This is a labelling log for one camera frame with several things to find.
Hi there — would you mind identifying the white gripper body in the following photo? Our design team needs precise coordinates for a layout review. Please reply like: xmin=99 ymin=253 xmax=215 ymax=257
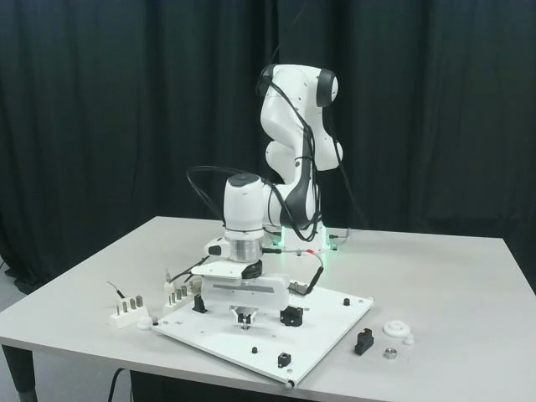
xmin=199 ymin=274 xmax=291 ymax=313

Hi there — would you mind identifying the black table leg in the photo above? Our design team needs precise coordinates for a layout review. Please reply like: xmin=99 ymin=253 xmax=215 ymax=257
xmin=1 ymin=343 xmax=35 ymax=402

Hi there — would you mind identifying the black D-SUB plug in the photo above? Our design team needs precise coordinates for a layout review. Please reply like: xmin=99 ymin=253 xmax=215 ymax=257
xmin=354 ymin=328 xmax=376 ymax=357

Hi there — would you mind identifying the white task board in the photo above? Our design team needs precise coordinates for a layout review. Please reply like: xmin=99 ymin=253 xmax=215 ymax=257
xmin=150 ymin=278 xmax=376 ymax=389

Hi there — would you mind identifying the black cabinet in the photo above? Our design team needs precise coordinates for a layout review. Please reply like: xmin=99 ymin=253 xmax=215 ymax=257
xmin=129 ymin=368 xmax=294 ymax=402

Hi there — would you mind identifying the flat white mount plate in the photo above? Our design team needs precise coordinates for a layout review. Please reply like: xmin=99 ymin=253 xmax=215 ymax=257
xmin=191 ymin=264 xmax=253 ymax=281

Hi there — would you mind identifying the thick black cable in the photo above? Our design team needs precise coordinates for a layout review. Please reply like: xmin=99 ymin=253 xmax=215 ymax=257
xmin=109 ymin=367 xmax=131 ymax=402

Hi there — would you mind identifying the thin black rod on wire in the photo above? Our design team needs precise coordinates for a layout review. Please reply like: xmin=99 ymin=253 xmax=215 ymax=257
xmin=260 ymin=246 xmax=330 ymax=295

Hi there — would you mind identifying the white peg holder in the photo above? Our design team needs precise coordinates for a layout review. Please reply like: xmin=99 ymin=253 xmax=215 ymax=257
xmin=161 ymin=295 xmax=198 ymax=314
xmin=108 ymin=307 xmax=151 ymax=329

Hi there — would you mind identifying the long black cable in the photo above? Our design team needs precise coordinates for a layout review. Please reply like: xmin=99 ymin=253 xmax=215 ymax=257
xmin=325 ymin=100 xmax=372 ymax=230

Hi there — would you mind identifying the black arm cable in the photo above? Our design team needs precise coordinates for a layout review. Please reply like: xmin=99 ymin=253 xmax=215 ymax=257
xmin=186 ymin=0 xmax=326 ymax=246

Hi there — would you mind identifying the black curtain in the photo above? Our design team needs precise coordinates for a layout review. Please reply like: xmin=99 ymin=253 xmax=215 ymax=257
xmin=0 ymin=0 xmax=536 ymax=294

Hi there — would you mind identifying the white large gear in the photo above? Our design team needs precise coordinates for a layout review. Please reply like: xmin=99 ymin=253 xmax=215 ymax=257
xmin=384 ymin=319 xmax=414 ymax=338

